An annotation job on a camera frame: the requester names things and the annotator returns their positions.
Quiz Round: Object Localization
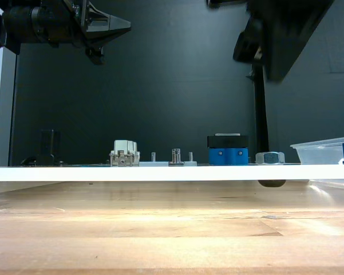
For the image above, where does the clear plastic tub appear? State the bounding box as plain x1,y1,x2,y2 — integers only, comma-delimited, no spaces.
290,137,344,166

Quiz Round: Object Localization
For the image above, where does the aluminium block with screws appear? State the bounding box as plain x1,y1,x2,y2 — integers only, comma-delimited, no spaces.
139,151,198,167

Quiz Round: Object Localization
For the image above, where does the black round foot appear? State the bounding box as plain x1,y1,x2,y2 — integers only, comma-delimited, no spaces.
258,179,287,188

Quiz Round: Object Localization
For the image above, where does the grey rectangular connector housing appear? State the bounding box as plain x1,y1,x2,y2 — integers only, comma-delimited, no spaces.
108,139,141,167

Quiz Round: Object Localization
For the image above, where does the blue and black connector mount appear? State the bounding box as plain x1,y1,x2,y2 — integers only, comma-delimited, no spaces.
207,133,250,166

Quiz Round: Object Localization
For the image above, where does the small metal round connector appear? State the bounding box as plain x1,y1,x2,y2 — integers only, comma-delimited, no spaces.
168,148,185,167

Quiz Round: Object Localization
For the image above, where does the grey metal window frame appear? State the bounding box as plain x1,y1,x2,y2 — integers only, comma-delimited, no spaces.
0,45,18,167

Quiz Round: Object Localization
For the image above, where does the silver M12 hex nut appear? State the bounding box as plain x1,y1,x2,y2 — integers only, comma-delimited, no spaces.
255,151,286,166

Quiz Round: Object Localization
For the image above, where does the white board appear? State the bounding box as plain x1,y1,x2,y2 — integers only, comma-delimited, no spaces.
0,164,344,183

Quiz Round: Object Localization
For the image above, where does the black USB socket mount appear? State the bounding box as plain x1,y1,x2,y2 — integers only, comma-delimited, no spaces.
19,129,66,167

